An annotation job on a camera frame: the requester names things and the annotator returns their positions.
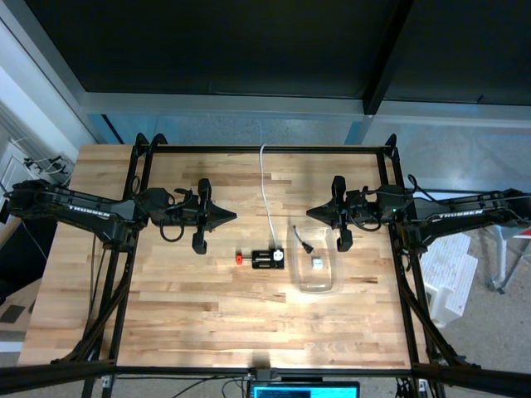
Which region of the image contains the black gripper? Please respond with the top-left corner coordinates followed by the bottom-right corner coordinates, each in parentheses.
top-left (305, 176), bottom-right (377, 253)
top-left (172, 178), bottom-right (238, 255)

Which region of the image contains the black power plug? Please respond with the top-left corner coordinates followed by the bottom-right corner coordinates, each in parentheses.
top-left (292, 223), bottom-right (315, 255)

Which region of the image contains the black clamp with red knob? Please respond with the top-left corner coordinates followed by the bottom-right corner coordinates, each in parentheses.
top-left (235, 250), bottom-right (287, 270)

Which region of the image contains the clear plastic tub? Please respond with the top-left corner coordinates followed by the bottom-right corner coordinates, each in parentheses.
top-left (286, 219), bottom-right (345, 298)

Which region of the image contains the white plastic step stool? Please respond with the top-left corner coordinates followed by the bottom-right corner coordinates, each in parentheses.
top-left (422, 235), bottom-right (478, 329)

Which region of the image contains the laptop screen with blue edge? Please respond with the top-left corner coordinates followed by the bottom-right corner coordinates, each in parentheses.
top-left (247, 381), bottom-right (361, 398)

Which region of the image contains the grey metal stand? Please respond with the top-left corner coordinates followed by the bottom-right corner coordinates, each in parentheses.
top-left (468, 206), bottom-right (531, 295)

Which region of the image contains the black foam pad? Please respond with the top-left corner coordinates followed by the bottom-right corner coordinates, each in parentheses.
top-left (0, 304), bottom-right (24, 324)

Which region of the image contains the long black gripper cable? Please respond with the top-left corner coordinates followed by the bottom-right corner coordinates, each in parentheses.
top-left (349, 214), bottom-right (383, 232)

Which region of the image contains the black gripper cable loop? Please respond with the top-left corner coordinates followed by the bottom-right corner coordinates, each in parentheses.
top-left (159, 201), bottom-right (187, 244)

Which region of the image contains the black metal table frame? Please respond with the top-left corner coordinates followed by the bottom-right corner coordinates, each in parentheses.
top-left (0, 132), bottom-right (531, 398)

